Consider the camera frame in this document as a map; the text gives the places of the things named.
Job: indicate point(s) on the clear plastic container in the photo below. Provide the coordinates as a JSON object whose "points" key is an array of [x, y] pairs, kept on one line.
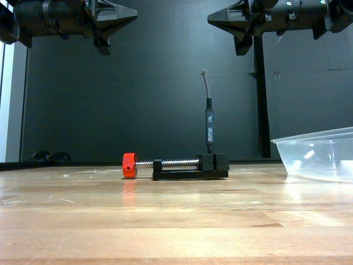
{"points": [[317, 161]]}

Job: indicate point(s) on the black frame post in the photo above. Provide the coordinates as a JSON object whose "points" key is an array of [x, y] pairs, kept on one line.
{"points": [[262, 110]]}

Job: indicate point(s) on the black rounded object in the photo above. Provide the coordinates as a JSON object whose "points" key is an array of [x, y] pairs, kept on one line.
{"points": [[40, 155], [60, 156]]}

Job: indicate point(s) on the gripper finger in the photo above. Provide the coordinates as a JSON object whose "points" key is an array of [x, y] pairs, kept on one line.
{"points": [[229, 20], [122, 16]]}

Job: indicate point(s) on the black clamp with red knob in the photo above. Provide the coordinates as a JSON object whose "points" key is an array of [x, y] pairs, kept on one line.
{"points": [[215, 165]]}

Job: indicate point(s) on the black frame rail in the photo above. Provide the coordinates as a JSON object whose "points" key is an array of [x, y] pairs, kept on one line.
{"points": [[55, 165]]}

